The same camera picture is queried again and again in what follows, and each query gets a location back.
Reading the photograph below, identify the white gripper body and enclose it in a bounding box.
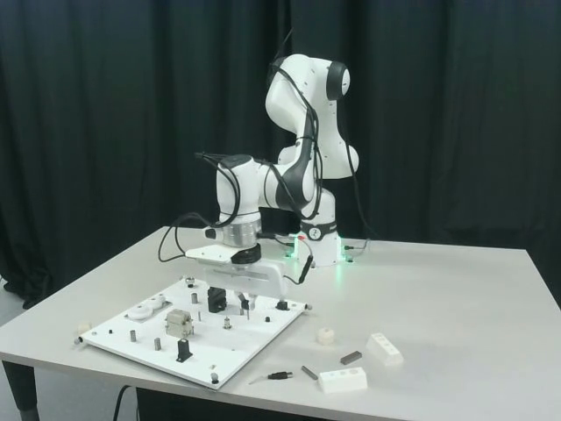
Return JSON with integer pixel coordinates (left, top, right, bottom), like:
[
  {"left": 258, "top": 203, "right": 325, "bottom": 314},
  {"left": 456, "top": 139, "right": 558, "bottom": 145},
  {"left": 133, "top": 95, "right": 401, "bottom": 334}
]
[{"left": 202, "top": 258, "right": 291, "bottom": 300}]

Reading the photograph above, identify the white peg holder with holes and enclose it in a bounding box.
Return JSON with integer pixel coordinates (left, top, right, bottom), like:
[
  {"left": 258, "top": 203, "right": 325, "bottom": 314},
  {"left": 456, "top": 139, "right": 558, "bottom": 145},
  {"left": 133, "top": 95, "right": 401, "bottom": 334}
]
[
  {"left": 317, "top": 367, "right": 369, "bottom": 396},
  {"left": 365, "top": 332, "right": 405, "bottom": 367}
]

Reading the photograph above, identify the metal D-SUB plug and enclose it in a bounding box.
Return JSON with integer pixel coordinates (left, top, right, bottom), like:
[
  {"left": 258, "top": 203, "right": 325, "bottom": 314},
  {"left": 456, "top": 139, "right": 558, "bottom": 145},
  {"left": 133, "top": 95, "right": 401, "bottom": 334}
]
[{"left": 163, "top": 308, "right": 196, "bottom": 341}]

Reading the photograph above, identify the white task board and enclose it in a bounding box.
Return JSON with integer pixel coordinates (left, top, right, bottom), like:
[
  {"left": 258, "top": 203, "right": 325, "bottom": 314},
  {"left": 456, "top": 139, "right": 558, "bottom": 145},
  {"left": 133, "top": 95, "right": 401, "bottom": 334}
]
[{"left": 73, "top": 275, "right": 315, "bottom": 391}]

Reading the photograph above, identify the black USB plug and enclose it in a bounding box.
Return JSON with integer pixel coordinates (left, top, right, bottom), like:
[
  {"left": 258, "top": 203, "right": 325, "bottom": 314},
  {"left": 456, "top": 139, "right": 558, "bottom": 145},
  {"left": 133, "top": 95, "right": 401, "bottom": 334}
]
[{"left": 248, "top": 370, "right": 295, "bottom": 386}]

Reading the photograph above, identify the black table leg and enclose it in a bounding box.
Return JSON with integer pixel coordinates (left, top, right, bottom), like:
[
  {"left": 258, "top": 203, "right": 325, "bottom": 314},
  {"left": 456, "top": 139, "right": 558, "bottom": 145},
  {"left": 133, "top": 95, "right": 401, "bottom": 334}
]
[{"left": 1, "top": 360, "right": 37, "bottom": 421}]

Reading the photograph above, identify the black curtain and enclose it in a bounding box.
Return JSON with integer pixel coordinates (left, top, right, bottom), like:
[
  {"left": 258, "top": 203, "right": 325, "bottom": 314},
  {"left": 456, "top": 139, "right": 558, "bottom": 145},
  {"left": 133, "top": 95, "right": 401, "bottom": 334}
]
[{"left": 0, "top": 0, "right": 561, "bottom": 310}]

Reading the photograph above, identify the black looped wrist cable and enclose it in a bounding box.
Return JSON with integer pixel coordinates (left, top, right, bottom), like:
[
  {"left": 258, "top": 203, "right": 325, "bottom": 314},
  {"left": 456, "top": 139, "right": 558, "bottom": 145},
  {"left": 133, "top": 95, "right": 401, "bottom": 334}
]
[{"left": 158, "top": 211, "right": 217, "bottom": 265}]

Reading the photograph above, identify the black cable behind arm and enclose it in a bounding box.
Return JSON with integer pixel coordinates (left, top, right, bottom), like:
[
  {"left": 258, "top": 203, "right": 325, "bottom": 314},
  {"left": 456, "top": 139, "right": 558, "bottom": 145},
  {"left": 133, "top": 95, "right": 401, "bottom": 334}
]
[{"left": 340, "top": 98, "right": 373, "bottom": 256}]

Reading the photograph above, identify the black cable under table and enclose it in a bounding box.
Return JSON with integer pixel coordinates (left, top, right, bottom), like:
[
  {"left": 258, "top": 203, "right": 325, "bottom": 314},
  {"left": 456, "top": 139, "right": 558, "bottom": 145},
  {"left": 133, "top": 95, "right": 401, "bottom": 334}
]
[{"left": 114, "top": 384, "right": 139, "bottom": 421}]

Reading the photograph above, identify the black cable bundle on arm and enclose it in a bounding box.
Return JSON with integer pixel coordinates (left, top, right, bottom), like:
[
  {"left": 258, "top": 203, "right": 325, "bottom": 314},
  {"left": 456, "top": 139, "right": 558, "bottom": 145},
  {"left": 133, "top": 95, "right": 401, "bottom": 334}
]
[{"left": 195, "top": 30, "right": 326, "bottom": 223}]

